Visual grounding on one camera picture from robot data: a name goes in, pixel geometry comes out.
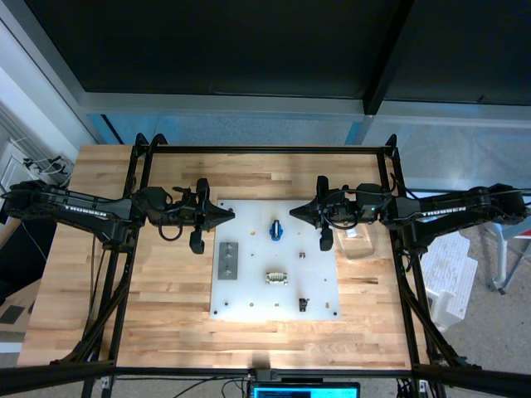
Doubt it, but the cardboard box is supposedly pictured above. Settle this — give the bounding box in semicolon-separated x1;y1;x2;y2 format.
0;277;42;332

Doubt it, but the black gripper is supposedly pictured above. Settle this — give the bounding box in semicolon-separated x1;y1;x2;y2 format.
289;176;358;253
169;177;236;255

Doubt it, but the white foam packaging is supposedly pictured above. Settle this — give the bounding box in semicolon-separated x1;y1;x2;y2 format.
421;235;478;332

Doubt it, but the white cable bundle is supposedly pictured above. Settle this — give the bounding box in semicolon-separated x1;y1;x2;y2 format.
22;155;71;179

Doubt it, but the clear plastic tub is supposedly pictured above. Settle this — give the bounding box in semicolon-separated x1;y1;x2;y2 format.
334;223;382;265

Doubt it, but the grey metal plate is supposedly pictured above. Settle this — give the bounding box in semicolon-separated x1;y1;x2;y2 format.
217;240;241;282

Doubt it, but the laptop screen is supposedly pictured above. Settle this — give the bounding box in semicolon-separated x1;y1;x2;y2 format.
247;381;361;398

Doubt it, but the black table-level camera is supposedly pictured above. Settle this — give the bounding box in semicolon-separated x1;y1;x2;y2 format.
247;364;280;382

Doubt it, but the grey metal cart frame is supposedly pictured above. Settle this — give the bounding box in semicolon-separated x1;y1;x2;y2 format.
483;223;531;295

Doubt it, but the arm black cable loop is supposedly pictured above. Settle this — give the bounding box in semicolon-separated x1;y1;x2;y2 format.
322;188;362;231
158;215;183;243

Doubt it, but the white task board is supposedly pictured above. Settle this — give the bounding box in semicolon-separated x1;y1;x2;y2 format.
210;199;342;321

